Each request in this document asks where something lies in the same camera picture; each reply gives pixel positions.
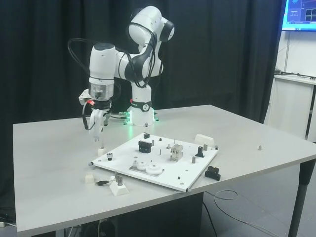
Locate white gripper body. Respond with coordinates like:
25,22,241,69
89,109,106,139

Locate white three-hole peg holder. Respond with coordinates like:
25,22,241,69
109,175,130,197

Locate white large gear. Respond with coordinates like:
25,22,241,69
145,164,164,176

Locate white task board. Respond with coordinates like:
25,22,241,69
88,132,220,193

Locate black box under table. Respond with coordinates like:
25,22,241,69
106,191,206,237

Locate long white holder block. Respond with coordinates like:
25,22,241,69
195,133,215,147

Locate black curtains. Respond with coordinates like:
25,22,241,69
0,0,284,224

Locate black D-SUB plug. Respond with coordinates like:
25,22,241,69
204,165,222,182

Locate white cabinet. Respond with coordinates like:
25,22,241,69
263,73,316,143

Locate black table leg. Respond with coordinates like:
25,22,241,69
288,161,311,237

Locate blue screen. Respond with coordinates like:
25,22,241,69
281,0,316,32

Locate silver wrist ring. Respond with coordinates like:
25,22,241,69
88,82,116,99

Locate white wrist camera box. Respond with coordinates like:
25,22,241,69
78,89,91,104

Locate black USB plug with cable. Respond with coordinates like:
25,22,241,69
94,179,116,187

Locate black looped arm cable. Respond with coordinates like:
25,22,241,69
68,38,131,69

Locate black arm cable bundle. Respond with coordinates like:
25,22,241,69
128,22,165,89

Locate grey floor cable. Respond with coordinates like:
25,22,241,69
213,189,301,237

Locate black floor cable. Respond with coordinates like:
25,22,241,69
202,195,217,237

